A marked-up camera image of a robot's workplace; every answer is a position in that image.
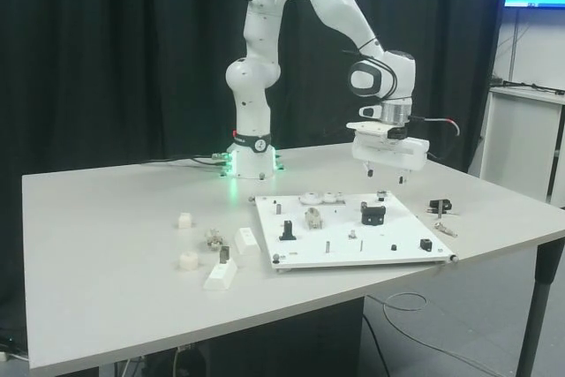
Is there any black base cable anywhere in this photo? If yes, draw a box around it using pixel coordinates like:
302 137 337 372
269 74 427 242
145 154 233 167

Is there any metal waterproof plug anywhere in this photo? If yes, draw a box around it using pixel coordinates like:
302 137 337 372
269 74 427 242
433 221 460 239

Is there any flat white mounting plate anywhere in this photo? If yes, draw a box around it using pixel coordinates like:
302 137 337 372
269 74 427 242
346 120 407 140

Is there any black curtain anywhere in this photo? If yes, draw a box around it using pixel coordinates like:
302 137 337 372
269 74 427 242
0 0 509 347

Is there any black USB plug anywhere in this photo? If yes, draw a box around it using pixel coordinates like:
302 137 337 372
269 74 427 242
426 199 455 215

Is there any long white peg holder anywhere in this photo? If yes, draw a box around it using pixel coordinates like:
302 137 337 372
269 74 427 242
203 261 238 292

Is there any dark table leg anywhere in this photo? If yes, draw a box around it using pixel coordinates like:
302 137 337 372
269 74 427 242
516 235 562 377

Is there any silver flange ring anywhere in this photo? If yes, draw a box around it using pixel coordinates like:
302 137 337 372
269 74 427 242
379 101 414 126

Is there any black under-table box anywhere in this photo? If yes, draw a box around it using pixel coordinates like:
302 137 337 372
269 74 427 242
193 297 367 377

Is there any white task board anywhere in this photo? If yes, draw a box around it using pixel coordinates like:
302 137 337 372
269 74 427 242
247 189 460 273

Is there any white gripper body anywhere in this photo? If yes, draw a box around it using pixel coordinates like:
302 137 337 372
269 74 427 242
351 132 431 173

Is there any grey floor cable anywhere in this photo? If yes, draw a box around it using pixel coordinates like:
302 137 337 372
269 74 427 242
381 290 436 377

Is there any white block holder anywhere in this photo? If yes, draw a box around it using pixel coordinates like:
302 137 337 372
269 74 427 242
235 227 258 256

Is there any white cabinet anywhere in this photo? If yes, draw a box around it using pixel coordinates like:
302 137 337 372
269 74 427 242
467 84 565 209

